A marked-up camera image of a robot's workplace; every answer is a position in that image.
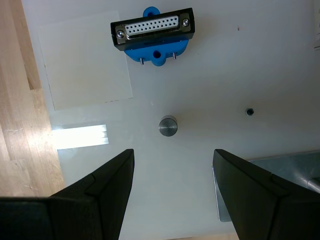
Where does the white taskboard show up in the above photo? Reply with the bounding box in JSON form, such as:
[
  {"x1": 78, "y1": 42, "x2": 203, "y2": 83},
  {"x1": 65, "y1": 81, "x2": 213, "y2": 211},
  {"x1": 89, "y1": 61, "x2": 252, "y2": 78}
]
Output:
[{"x1": 21, "y1": 0, "x2": 320, "y2": 240}]

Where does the black D-sub connector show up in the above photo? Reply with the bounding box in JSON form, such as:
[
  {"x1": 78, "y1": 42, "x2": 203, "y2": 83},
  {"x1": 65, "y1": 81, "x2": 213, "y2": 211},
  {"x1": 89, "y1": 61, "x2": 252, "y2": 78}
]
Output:
[{"x1": 110, "y1": 7, "x2": 195, "y2": 53}]

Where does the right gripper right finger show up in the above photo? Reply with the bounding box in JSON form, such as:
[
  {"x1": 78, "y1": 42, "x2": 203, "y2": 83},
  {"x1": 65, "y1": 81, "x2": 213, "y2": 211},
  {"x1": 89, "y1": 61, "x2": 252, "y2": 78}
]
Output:
[{"x1": 213, "y1": 149, "x2": 320, "y2": 240}]

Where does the steel cylinder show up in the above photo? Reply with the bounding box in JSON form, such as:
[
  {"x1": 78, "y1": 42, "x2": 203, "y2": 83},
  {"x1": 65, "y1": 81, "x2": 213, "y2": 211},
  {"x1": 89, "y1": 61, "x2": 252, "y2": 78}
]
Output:
[{"x1": 158, "y1": 114, "x2": 180, "y2": 137}]

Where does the grey metal peg plate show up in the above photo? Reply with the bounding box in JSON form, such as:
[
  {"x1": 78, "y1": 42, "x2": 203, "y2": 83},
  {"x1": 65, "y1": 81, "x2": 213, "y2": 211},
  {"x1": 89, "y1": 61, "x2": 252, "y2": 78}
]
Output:
[{"x1": 211, "y1": 149, "x2": 320, "y2": 223}]

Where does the cream rectangular sheet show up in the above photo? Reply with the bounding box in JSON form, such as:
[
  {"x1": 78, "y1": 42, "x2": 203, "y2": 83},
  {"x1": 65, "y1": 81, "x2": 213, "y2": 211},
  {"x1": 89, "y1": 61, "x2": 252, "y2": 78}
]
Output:
[{"x1": 38, "y1": 9, "x2": 134, "y2": 111}]

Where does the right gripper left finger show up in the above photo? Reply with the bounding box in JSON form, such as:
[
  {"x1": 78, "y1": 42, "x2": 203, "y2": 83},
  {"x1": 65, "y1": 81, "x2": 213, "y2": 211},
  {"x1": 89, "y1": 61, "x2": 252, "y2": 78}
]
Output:
[{"x1": 0, "y1": 149, "x2": 135, "y2": 240}]

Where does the blue connector mount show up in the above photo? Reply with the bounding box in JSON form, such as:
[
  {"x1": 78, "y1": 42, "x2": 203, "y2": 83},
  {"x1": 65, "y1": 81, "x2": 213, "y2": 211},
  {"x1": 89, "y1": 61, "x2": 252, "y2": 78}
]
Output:
[{"x1": 124, "y1": 6, "x2": 190, "y2": 68}]

